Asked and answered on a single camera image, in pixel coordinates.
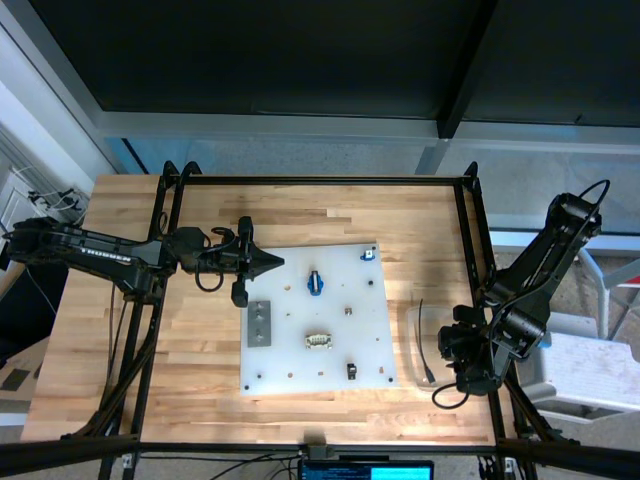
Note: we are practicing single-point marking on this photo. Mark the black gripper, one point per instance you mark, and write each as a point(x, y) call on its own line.
point(482, 355)
point(235, 260)

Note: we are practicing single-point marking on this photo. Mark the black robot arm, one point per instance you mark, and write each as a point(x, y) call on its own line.
point(540, 265)
point(100, 252)

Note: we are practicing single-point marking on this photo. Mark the clear plastic container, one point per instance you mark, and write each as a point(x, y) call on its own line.
point(440, 325)

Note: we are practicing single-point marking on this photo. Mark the beige connector housing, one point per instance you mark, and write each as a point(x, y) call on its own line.
point(318, 341)

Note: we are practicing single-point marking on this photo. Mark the black USB hub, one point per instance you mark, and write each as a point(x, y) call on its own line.
point(351, 371)

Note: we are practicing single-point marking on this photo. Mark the silver bar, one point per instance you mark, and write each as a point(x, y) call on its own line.
point(315, 279)

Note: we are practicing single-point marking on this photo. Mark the blue clamp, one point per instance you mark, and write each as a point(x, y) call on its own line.
point(315, 293)

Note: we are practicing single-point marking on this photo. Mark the grey metal plate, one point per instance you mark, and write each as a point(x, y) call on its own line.
point(259, 340)

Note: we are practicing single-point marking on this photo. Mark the white board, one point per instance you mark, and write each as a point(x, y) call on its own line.
point(280, 350)

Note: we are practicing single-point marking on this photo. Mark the blue socket holder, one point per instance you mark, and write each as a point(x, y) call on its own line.
point(362, 258)

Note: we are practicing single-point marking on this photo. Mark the laptop screen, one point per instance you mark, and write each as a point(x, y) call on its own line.
point(350, 472)

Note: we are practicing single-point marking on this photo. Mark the black case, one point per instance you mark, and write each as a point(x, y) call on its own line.
point(20, 310)

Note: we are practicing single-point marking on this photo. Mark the brown cardboard box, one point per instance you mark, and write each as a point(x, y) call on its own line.
point(30, 360)

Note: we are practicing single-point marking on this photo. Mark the silver partition frame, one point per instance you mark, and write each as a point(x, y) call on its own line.
point(250, 122)

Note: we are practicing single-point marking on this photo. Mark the white chair frame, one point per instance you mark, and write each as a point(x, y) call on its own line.
point(600, 300)

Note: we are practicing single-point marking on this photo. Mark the black table frame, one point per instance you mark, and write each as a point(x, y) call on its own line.
point(575, 454)

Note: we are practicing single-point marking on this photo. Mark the grey table camera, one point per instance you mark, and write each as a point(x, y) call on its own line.
point(320, 451)

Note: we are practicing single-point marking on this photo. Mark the black partition post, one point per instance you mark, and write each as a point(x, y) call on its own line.
point(465, 75)

